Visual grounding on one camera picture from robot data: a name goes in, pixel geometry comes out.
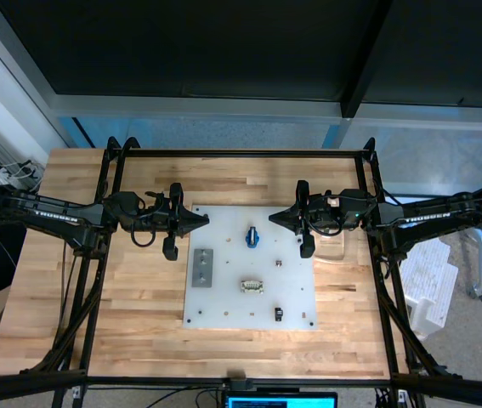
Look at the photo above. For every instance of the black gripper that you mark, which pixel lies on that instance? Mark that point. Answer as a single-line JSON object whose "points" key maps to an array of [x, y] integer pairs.
{"points": [[176, 221], [310, 214]]}

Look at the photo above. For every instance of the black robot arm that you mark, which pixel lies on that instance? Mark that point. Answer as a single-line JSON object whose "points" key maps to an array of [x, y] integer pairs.
{"points": [[53, 212], [427, 219]]}

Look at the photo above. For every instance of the blue clamp connector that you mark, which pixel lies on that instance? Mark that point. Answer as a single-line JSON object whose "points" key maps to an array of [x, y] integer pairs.
{"points": [[252, 240]]}

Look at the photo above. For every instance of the beige multi-pin connector housing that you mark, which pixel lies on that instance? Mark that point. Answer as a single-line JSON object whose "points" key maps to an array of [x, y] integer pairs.
{"points": [[252, 286]]}

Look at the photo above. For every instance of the black USB socket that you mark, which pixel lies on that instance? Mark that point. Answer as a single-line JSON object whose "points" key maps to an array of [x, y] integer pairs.
{"points": [[279, 314]]}

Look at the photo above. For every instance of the grey metal plate with pegs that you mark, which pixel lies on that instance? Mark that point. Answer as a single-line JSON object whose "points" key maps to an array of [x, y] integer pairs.
{"points": [[196, 268]]}

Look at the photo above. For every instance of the clear plastic tub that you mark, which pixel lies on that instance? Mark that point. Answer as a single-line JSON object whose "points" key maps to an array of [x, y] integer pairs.
{"points": [[334, 251]]}

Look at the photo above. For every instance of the white task board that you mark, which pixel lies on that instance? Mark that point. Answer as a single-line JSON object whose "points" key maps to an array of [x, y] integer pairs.
{"points": [[232, 297]]}

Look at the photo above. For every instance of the white foam block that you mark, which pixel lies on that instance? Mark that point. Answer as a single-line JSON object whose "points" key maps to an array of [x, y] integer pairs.
{"points": [[432, 280]]}

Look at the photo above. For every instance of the laptop screen with blue edge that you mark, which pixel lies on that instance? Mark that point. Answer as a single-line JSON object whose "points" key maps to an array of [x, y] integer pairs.
{"points": [[279, 401]]}

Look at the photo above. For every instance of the black metal frame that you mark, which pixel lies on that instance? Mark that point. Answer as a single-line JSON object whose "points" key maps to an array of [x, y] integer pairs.
{"points": [[240, 153]]}

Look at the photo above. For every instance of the black table camera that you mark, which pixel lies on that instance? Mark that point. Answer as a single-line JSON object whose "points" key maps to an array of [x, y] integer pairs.
{"points": [[240, 384]]}

